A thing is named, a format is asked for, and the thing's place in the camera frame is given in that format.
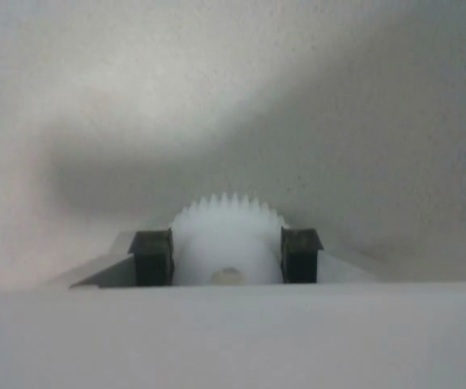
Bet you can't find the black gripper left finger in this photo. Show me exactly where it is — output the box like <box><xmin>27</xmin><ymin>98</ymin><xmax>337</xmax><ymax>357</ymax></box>
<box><xmin>69</xmin><ymin>229</ymin><xmax>176</xmax><ymax>289</ymax></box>

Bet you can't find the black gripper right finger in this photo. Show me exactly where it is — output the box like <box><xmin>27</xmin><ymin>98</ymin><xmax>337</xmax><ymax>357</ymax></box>
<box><xmin>280</xmin><ymin>226</ymin><xmax>378</xmax><ymax>284</ymax></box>

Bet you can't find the white medium gear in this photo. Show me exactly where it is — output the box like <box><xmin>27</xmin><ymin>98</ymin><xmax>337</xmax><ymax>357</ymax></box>
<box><xmin>170</xmin><ymin>192</ymin><xmax>289</xmax><ymax>285</ymax></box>

